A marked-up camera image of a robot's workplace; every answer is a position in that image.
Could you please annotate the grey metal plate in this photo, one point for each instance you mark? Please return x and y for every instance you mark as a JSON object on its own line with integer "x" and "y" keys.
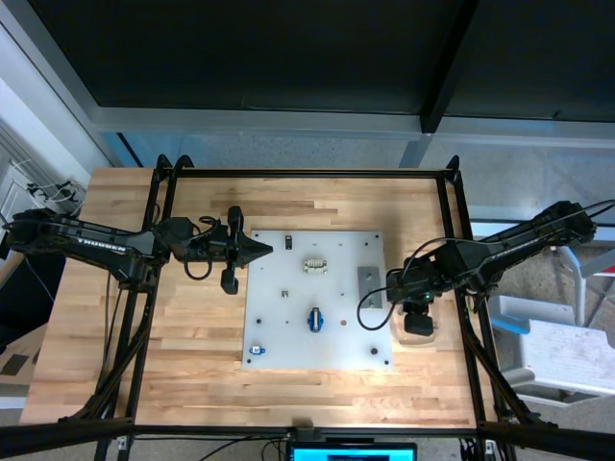
{"x": 370, "y": 288}

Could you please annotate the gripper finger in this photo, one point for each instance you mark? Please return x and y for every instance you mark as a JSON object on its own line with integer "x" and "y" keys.
{"x": 250, "y": 257}
{"x": 250, "y": 242}

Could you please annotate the beige connector housing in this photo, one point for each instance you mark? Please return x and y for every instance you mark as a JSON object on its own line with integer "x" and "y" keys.
{"x": 315, "y": 266}

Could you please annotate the blue square socket base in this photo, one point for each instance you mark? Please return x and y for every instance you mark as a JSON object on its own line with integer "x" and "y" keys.
{"x": 250, "y": 350}

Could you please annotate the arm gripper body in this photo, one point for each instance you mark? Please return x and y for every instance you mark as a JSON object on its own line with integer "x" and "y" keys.
{"x": 418, "y": 324}
{"x": 234, "y": 216}

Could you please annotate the white board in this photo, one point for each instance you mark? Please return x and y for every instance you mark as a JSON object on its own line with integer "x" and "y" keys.
{"x": 288, "y": 346}

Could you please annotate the blue laptop screen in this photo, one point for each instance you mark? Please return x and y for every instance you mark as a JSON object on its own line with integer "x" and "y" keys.
{"x": 351, "y": 453}

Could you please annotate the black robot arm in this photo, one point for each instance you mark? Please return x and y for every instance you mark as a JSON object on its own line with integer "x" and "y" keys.
{"x": 96, "y": 242}
{"x": 504, "y": 249}

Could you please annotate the blue round socket holder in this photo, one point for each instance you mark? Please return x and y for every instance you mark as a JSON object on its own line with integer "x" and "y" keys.
{"x": 308, "y": 322}

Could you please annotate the small black camera box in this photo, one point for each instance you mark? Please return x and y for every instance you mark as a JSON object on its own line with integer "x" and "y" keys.
{"x": 303, "y": 427}

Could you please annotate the black aluminium frame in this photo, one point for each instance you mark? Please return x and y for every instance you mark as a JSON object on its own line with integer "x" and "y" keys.
{"x": 216, "y": 427}

